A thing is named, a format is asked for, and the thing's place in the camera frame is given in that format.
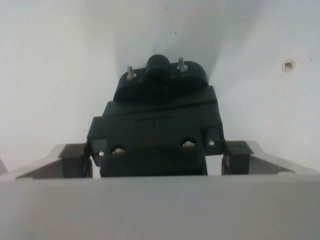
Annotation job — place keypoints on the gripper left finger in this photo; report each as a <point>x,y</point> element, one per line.
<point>75,162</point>

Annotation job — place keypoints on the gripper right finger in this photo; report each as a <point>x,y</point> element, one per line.
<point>237,160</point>

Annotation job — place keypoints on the white task board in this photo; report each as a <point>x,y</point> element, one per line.
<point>50,75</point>

